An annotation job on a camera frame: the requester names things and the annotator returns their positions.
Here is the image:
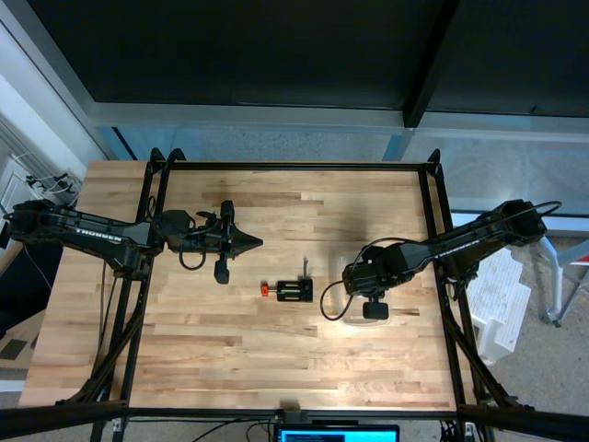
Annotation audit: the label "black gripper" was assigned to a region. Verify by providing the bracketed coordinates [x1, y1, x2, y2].
[192, 200, 265, 285]
[342, 257, 392, 322]

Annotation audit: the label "clear plastic tub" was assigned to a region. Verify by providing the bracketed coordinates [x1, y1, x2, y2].
[333, 254, 396, 329]

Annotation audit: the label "black vise with orange knob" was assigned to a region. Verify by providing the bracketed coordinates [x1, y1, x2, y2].
[260, 277, 315, 304]

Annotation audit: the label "laptop screen with blue edge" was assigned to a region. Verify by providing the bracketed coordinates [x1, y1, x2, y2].
[274, 423, 400, 442]

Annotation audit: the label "grey metal table leg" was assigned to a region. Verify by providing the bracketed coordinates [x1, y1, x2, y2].
[536, 234, 589, 328]

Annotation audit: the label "brown cardboard box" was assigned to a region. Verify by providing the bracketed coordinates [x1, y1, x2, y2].
[0, 308, 47, 369]

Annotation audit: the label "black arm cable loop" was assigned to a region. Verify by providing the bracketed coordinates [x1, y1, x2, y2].
[178, 242, 207, 271]

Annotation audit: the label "black aluminium table frame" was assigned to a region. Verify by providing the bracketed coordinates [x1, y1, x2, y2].
[0, 146, 589, 442]

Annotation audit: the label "small black table-level camera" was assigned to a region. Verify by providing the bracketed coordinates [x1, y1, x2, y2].
[279, 399, 308, 423]

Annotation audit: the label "black plugs with white cables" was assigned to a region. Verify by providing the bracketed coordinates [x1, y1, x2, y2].
[23, 172, 77, 195]

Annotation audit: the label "black wall post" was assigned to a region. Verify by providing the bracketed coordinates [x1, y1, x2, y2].
[402, 0, 461, 129]

